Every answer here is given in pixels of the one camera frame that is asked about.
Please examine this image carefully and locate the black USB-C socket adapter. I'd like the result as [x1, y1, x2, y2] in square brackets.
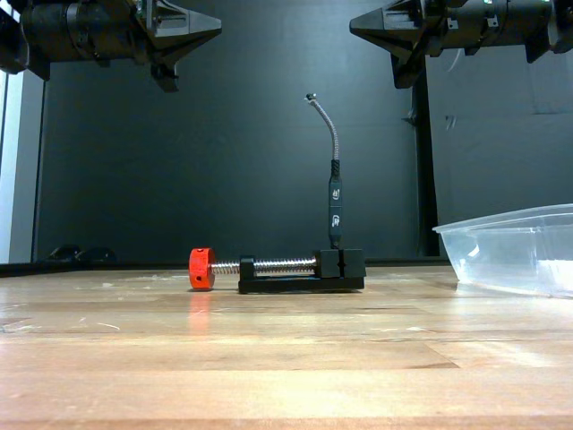
[328, 207, 345, 250]

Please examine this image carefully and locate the black vise with red knob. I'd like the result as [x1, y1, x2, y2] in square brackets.
[188, 246, 366, 296]

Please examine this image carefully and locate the clear plastic tub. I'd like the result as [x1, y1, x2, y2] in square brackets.
[432, 203, 573, 300]

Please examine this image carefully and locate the black upright post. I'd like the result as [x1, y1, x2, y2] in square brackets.
[410, 56, 439, 259]

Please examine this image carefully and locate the black table frame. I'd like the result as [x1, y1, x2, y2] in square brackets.
[0, 257, 449, 278]

